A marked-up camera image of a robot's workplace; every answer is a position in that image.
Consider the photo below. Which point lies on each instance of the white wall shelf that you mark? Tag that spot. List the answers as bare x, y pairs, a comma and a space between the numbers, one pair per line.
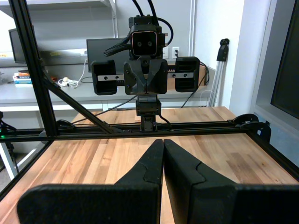
65, 50

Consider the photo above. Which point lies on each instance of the stack of books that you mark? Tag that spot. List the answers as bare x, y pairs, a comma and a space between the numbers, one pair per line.
22, 80

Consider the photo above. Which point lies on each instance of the grey desk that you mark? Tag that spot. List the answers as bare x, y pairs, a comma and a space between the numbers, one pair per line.
35, 93

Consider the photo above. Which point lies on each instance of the black computer monitor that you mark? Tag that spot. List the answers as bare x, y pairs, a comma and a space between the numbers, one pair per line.
98, 56
14, 46

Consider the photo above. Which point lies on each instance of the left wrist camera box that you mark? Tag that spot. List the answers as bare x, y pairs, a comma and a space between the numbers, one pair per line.
143, 44

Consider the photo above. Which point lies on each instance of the black aluminium frame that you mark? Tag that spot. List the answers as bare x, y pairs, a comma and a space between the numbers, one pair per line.
30, 58

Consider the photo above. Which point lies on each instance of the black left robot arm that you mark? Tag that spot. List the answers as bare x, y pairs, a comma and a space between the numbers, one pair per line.
148, 108

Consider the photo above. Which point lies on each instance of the white table leg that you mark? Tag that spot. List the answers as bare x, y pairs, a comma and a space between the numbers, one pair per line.
8, 161

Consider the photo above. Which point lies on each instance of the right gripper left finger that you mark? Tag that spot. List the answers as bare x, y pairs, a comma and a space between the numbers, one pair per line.
93, 205

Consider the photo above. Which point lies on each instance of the brown cardboard box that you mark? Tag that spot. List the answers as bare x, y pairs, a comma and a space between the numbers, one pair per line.
202, 74

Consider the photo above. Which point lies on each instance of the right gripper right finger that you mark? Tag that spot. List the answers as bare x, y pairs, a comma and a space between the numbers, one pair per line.
233, 205

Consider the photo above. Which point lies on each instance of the silver tripod stand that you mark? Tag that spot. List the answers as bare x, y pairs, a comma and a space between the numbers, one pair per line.
222, 53

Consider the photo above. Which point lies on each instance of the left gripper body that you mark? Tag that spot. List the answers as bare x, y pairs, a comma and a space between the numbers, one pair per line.
102, 70

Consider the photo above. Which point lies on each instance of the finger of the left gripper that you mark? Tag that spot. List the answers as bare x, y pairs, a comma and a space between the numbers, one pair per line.
133, 79
158, 79

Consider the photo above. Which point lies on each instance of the white wall outlet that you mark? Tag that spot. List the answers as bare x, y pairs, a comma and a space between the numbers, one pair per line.
175, 52
165, 53

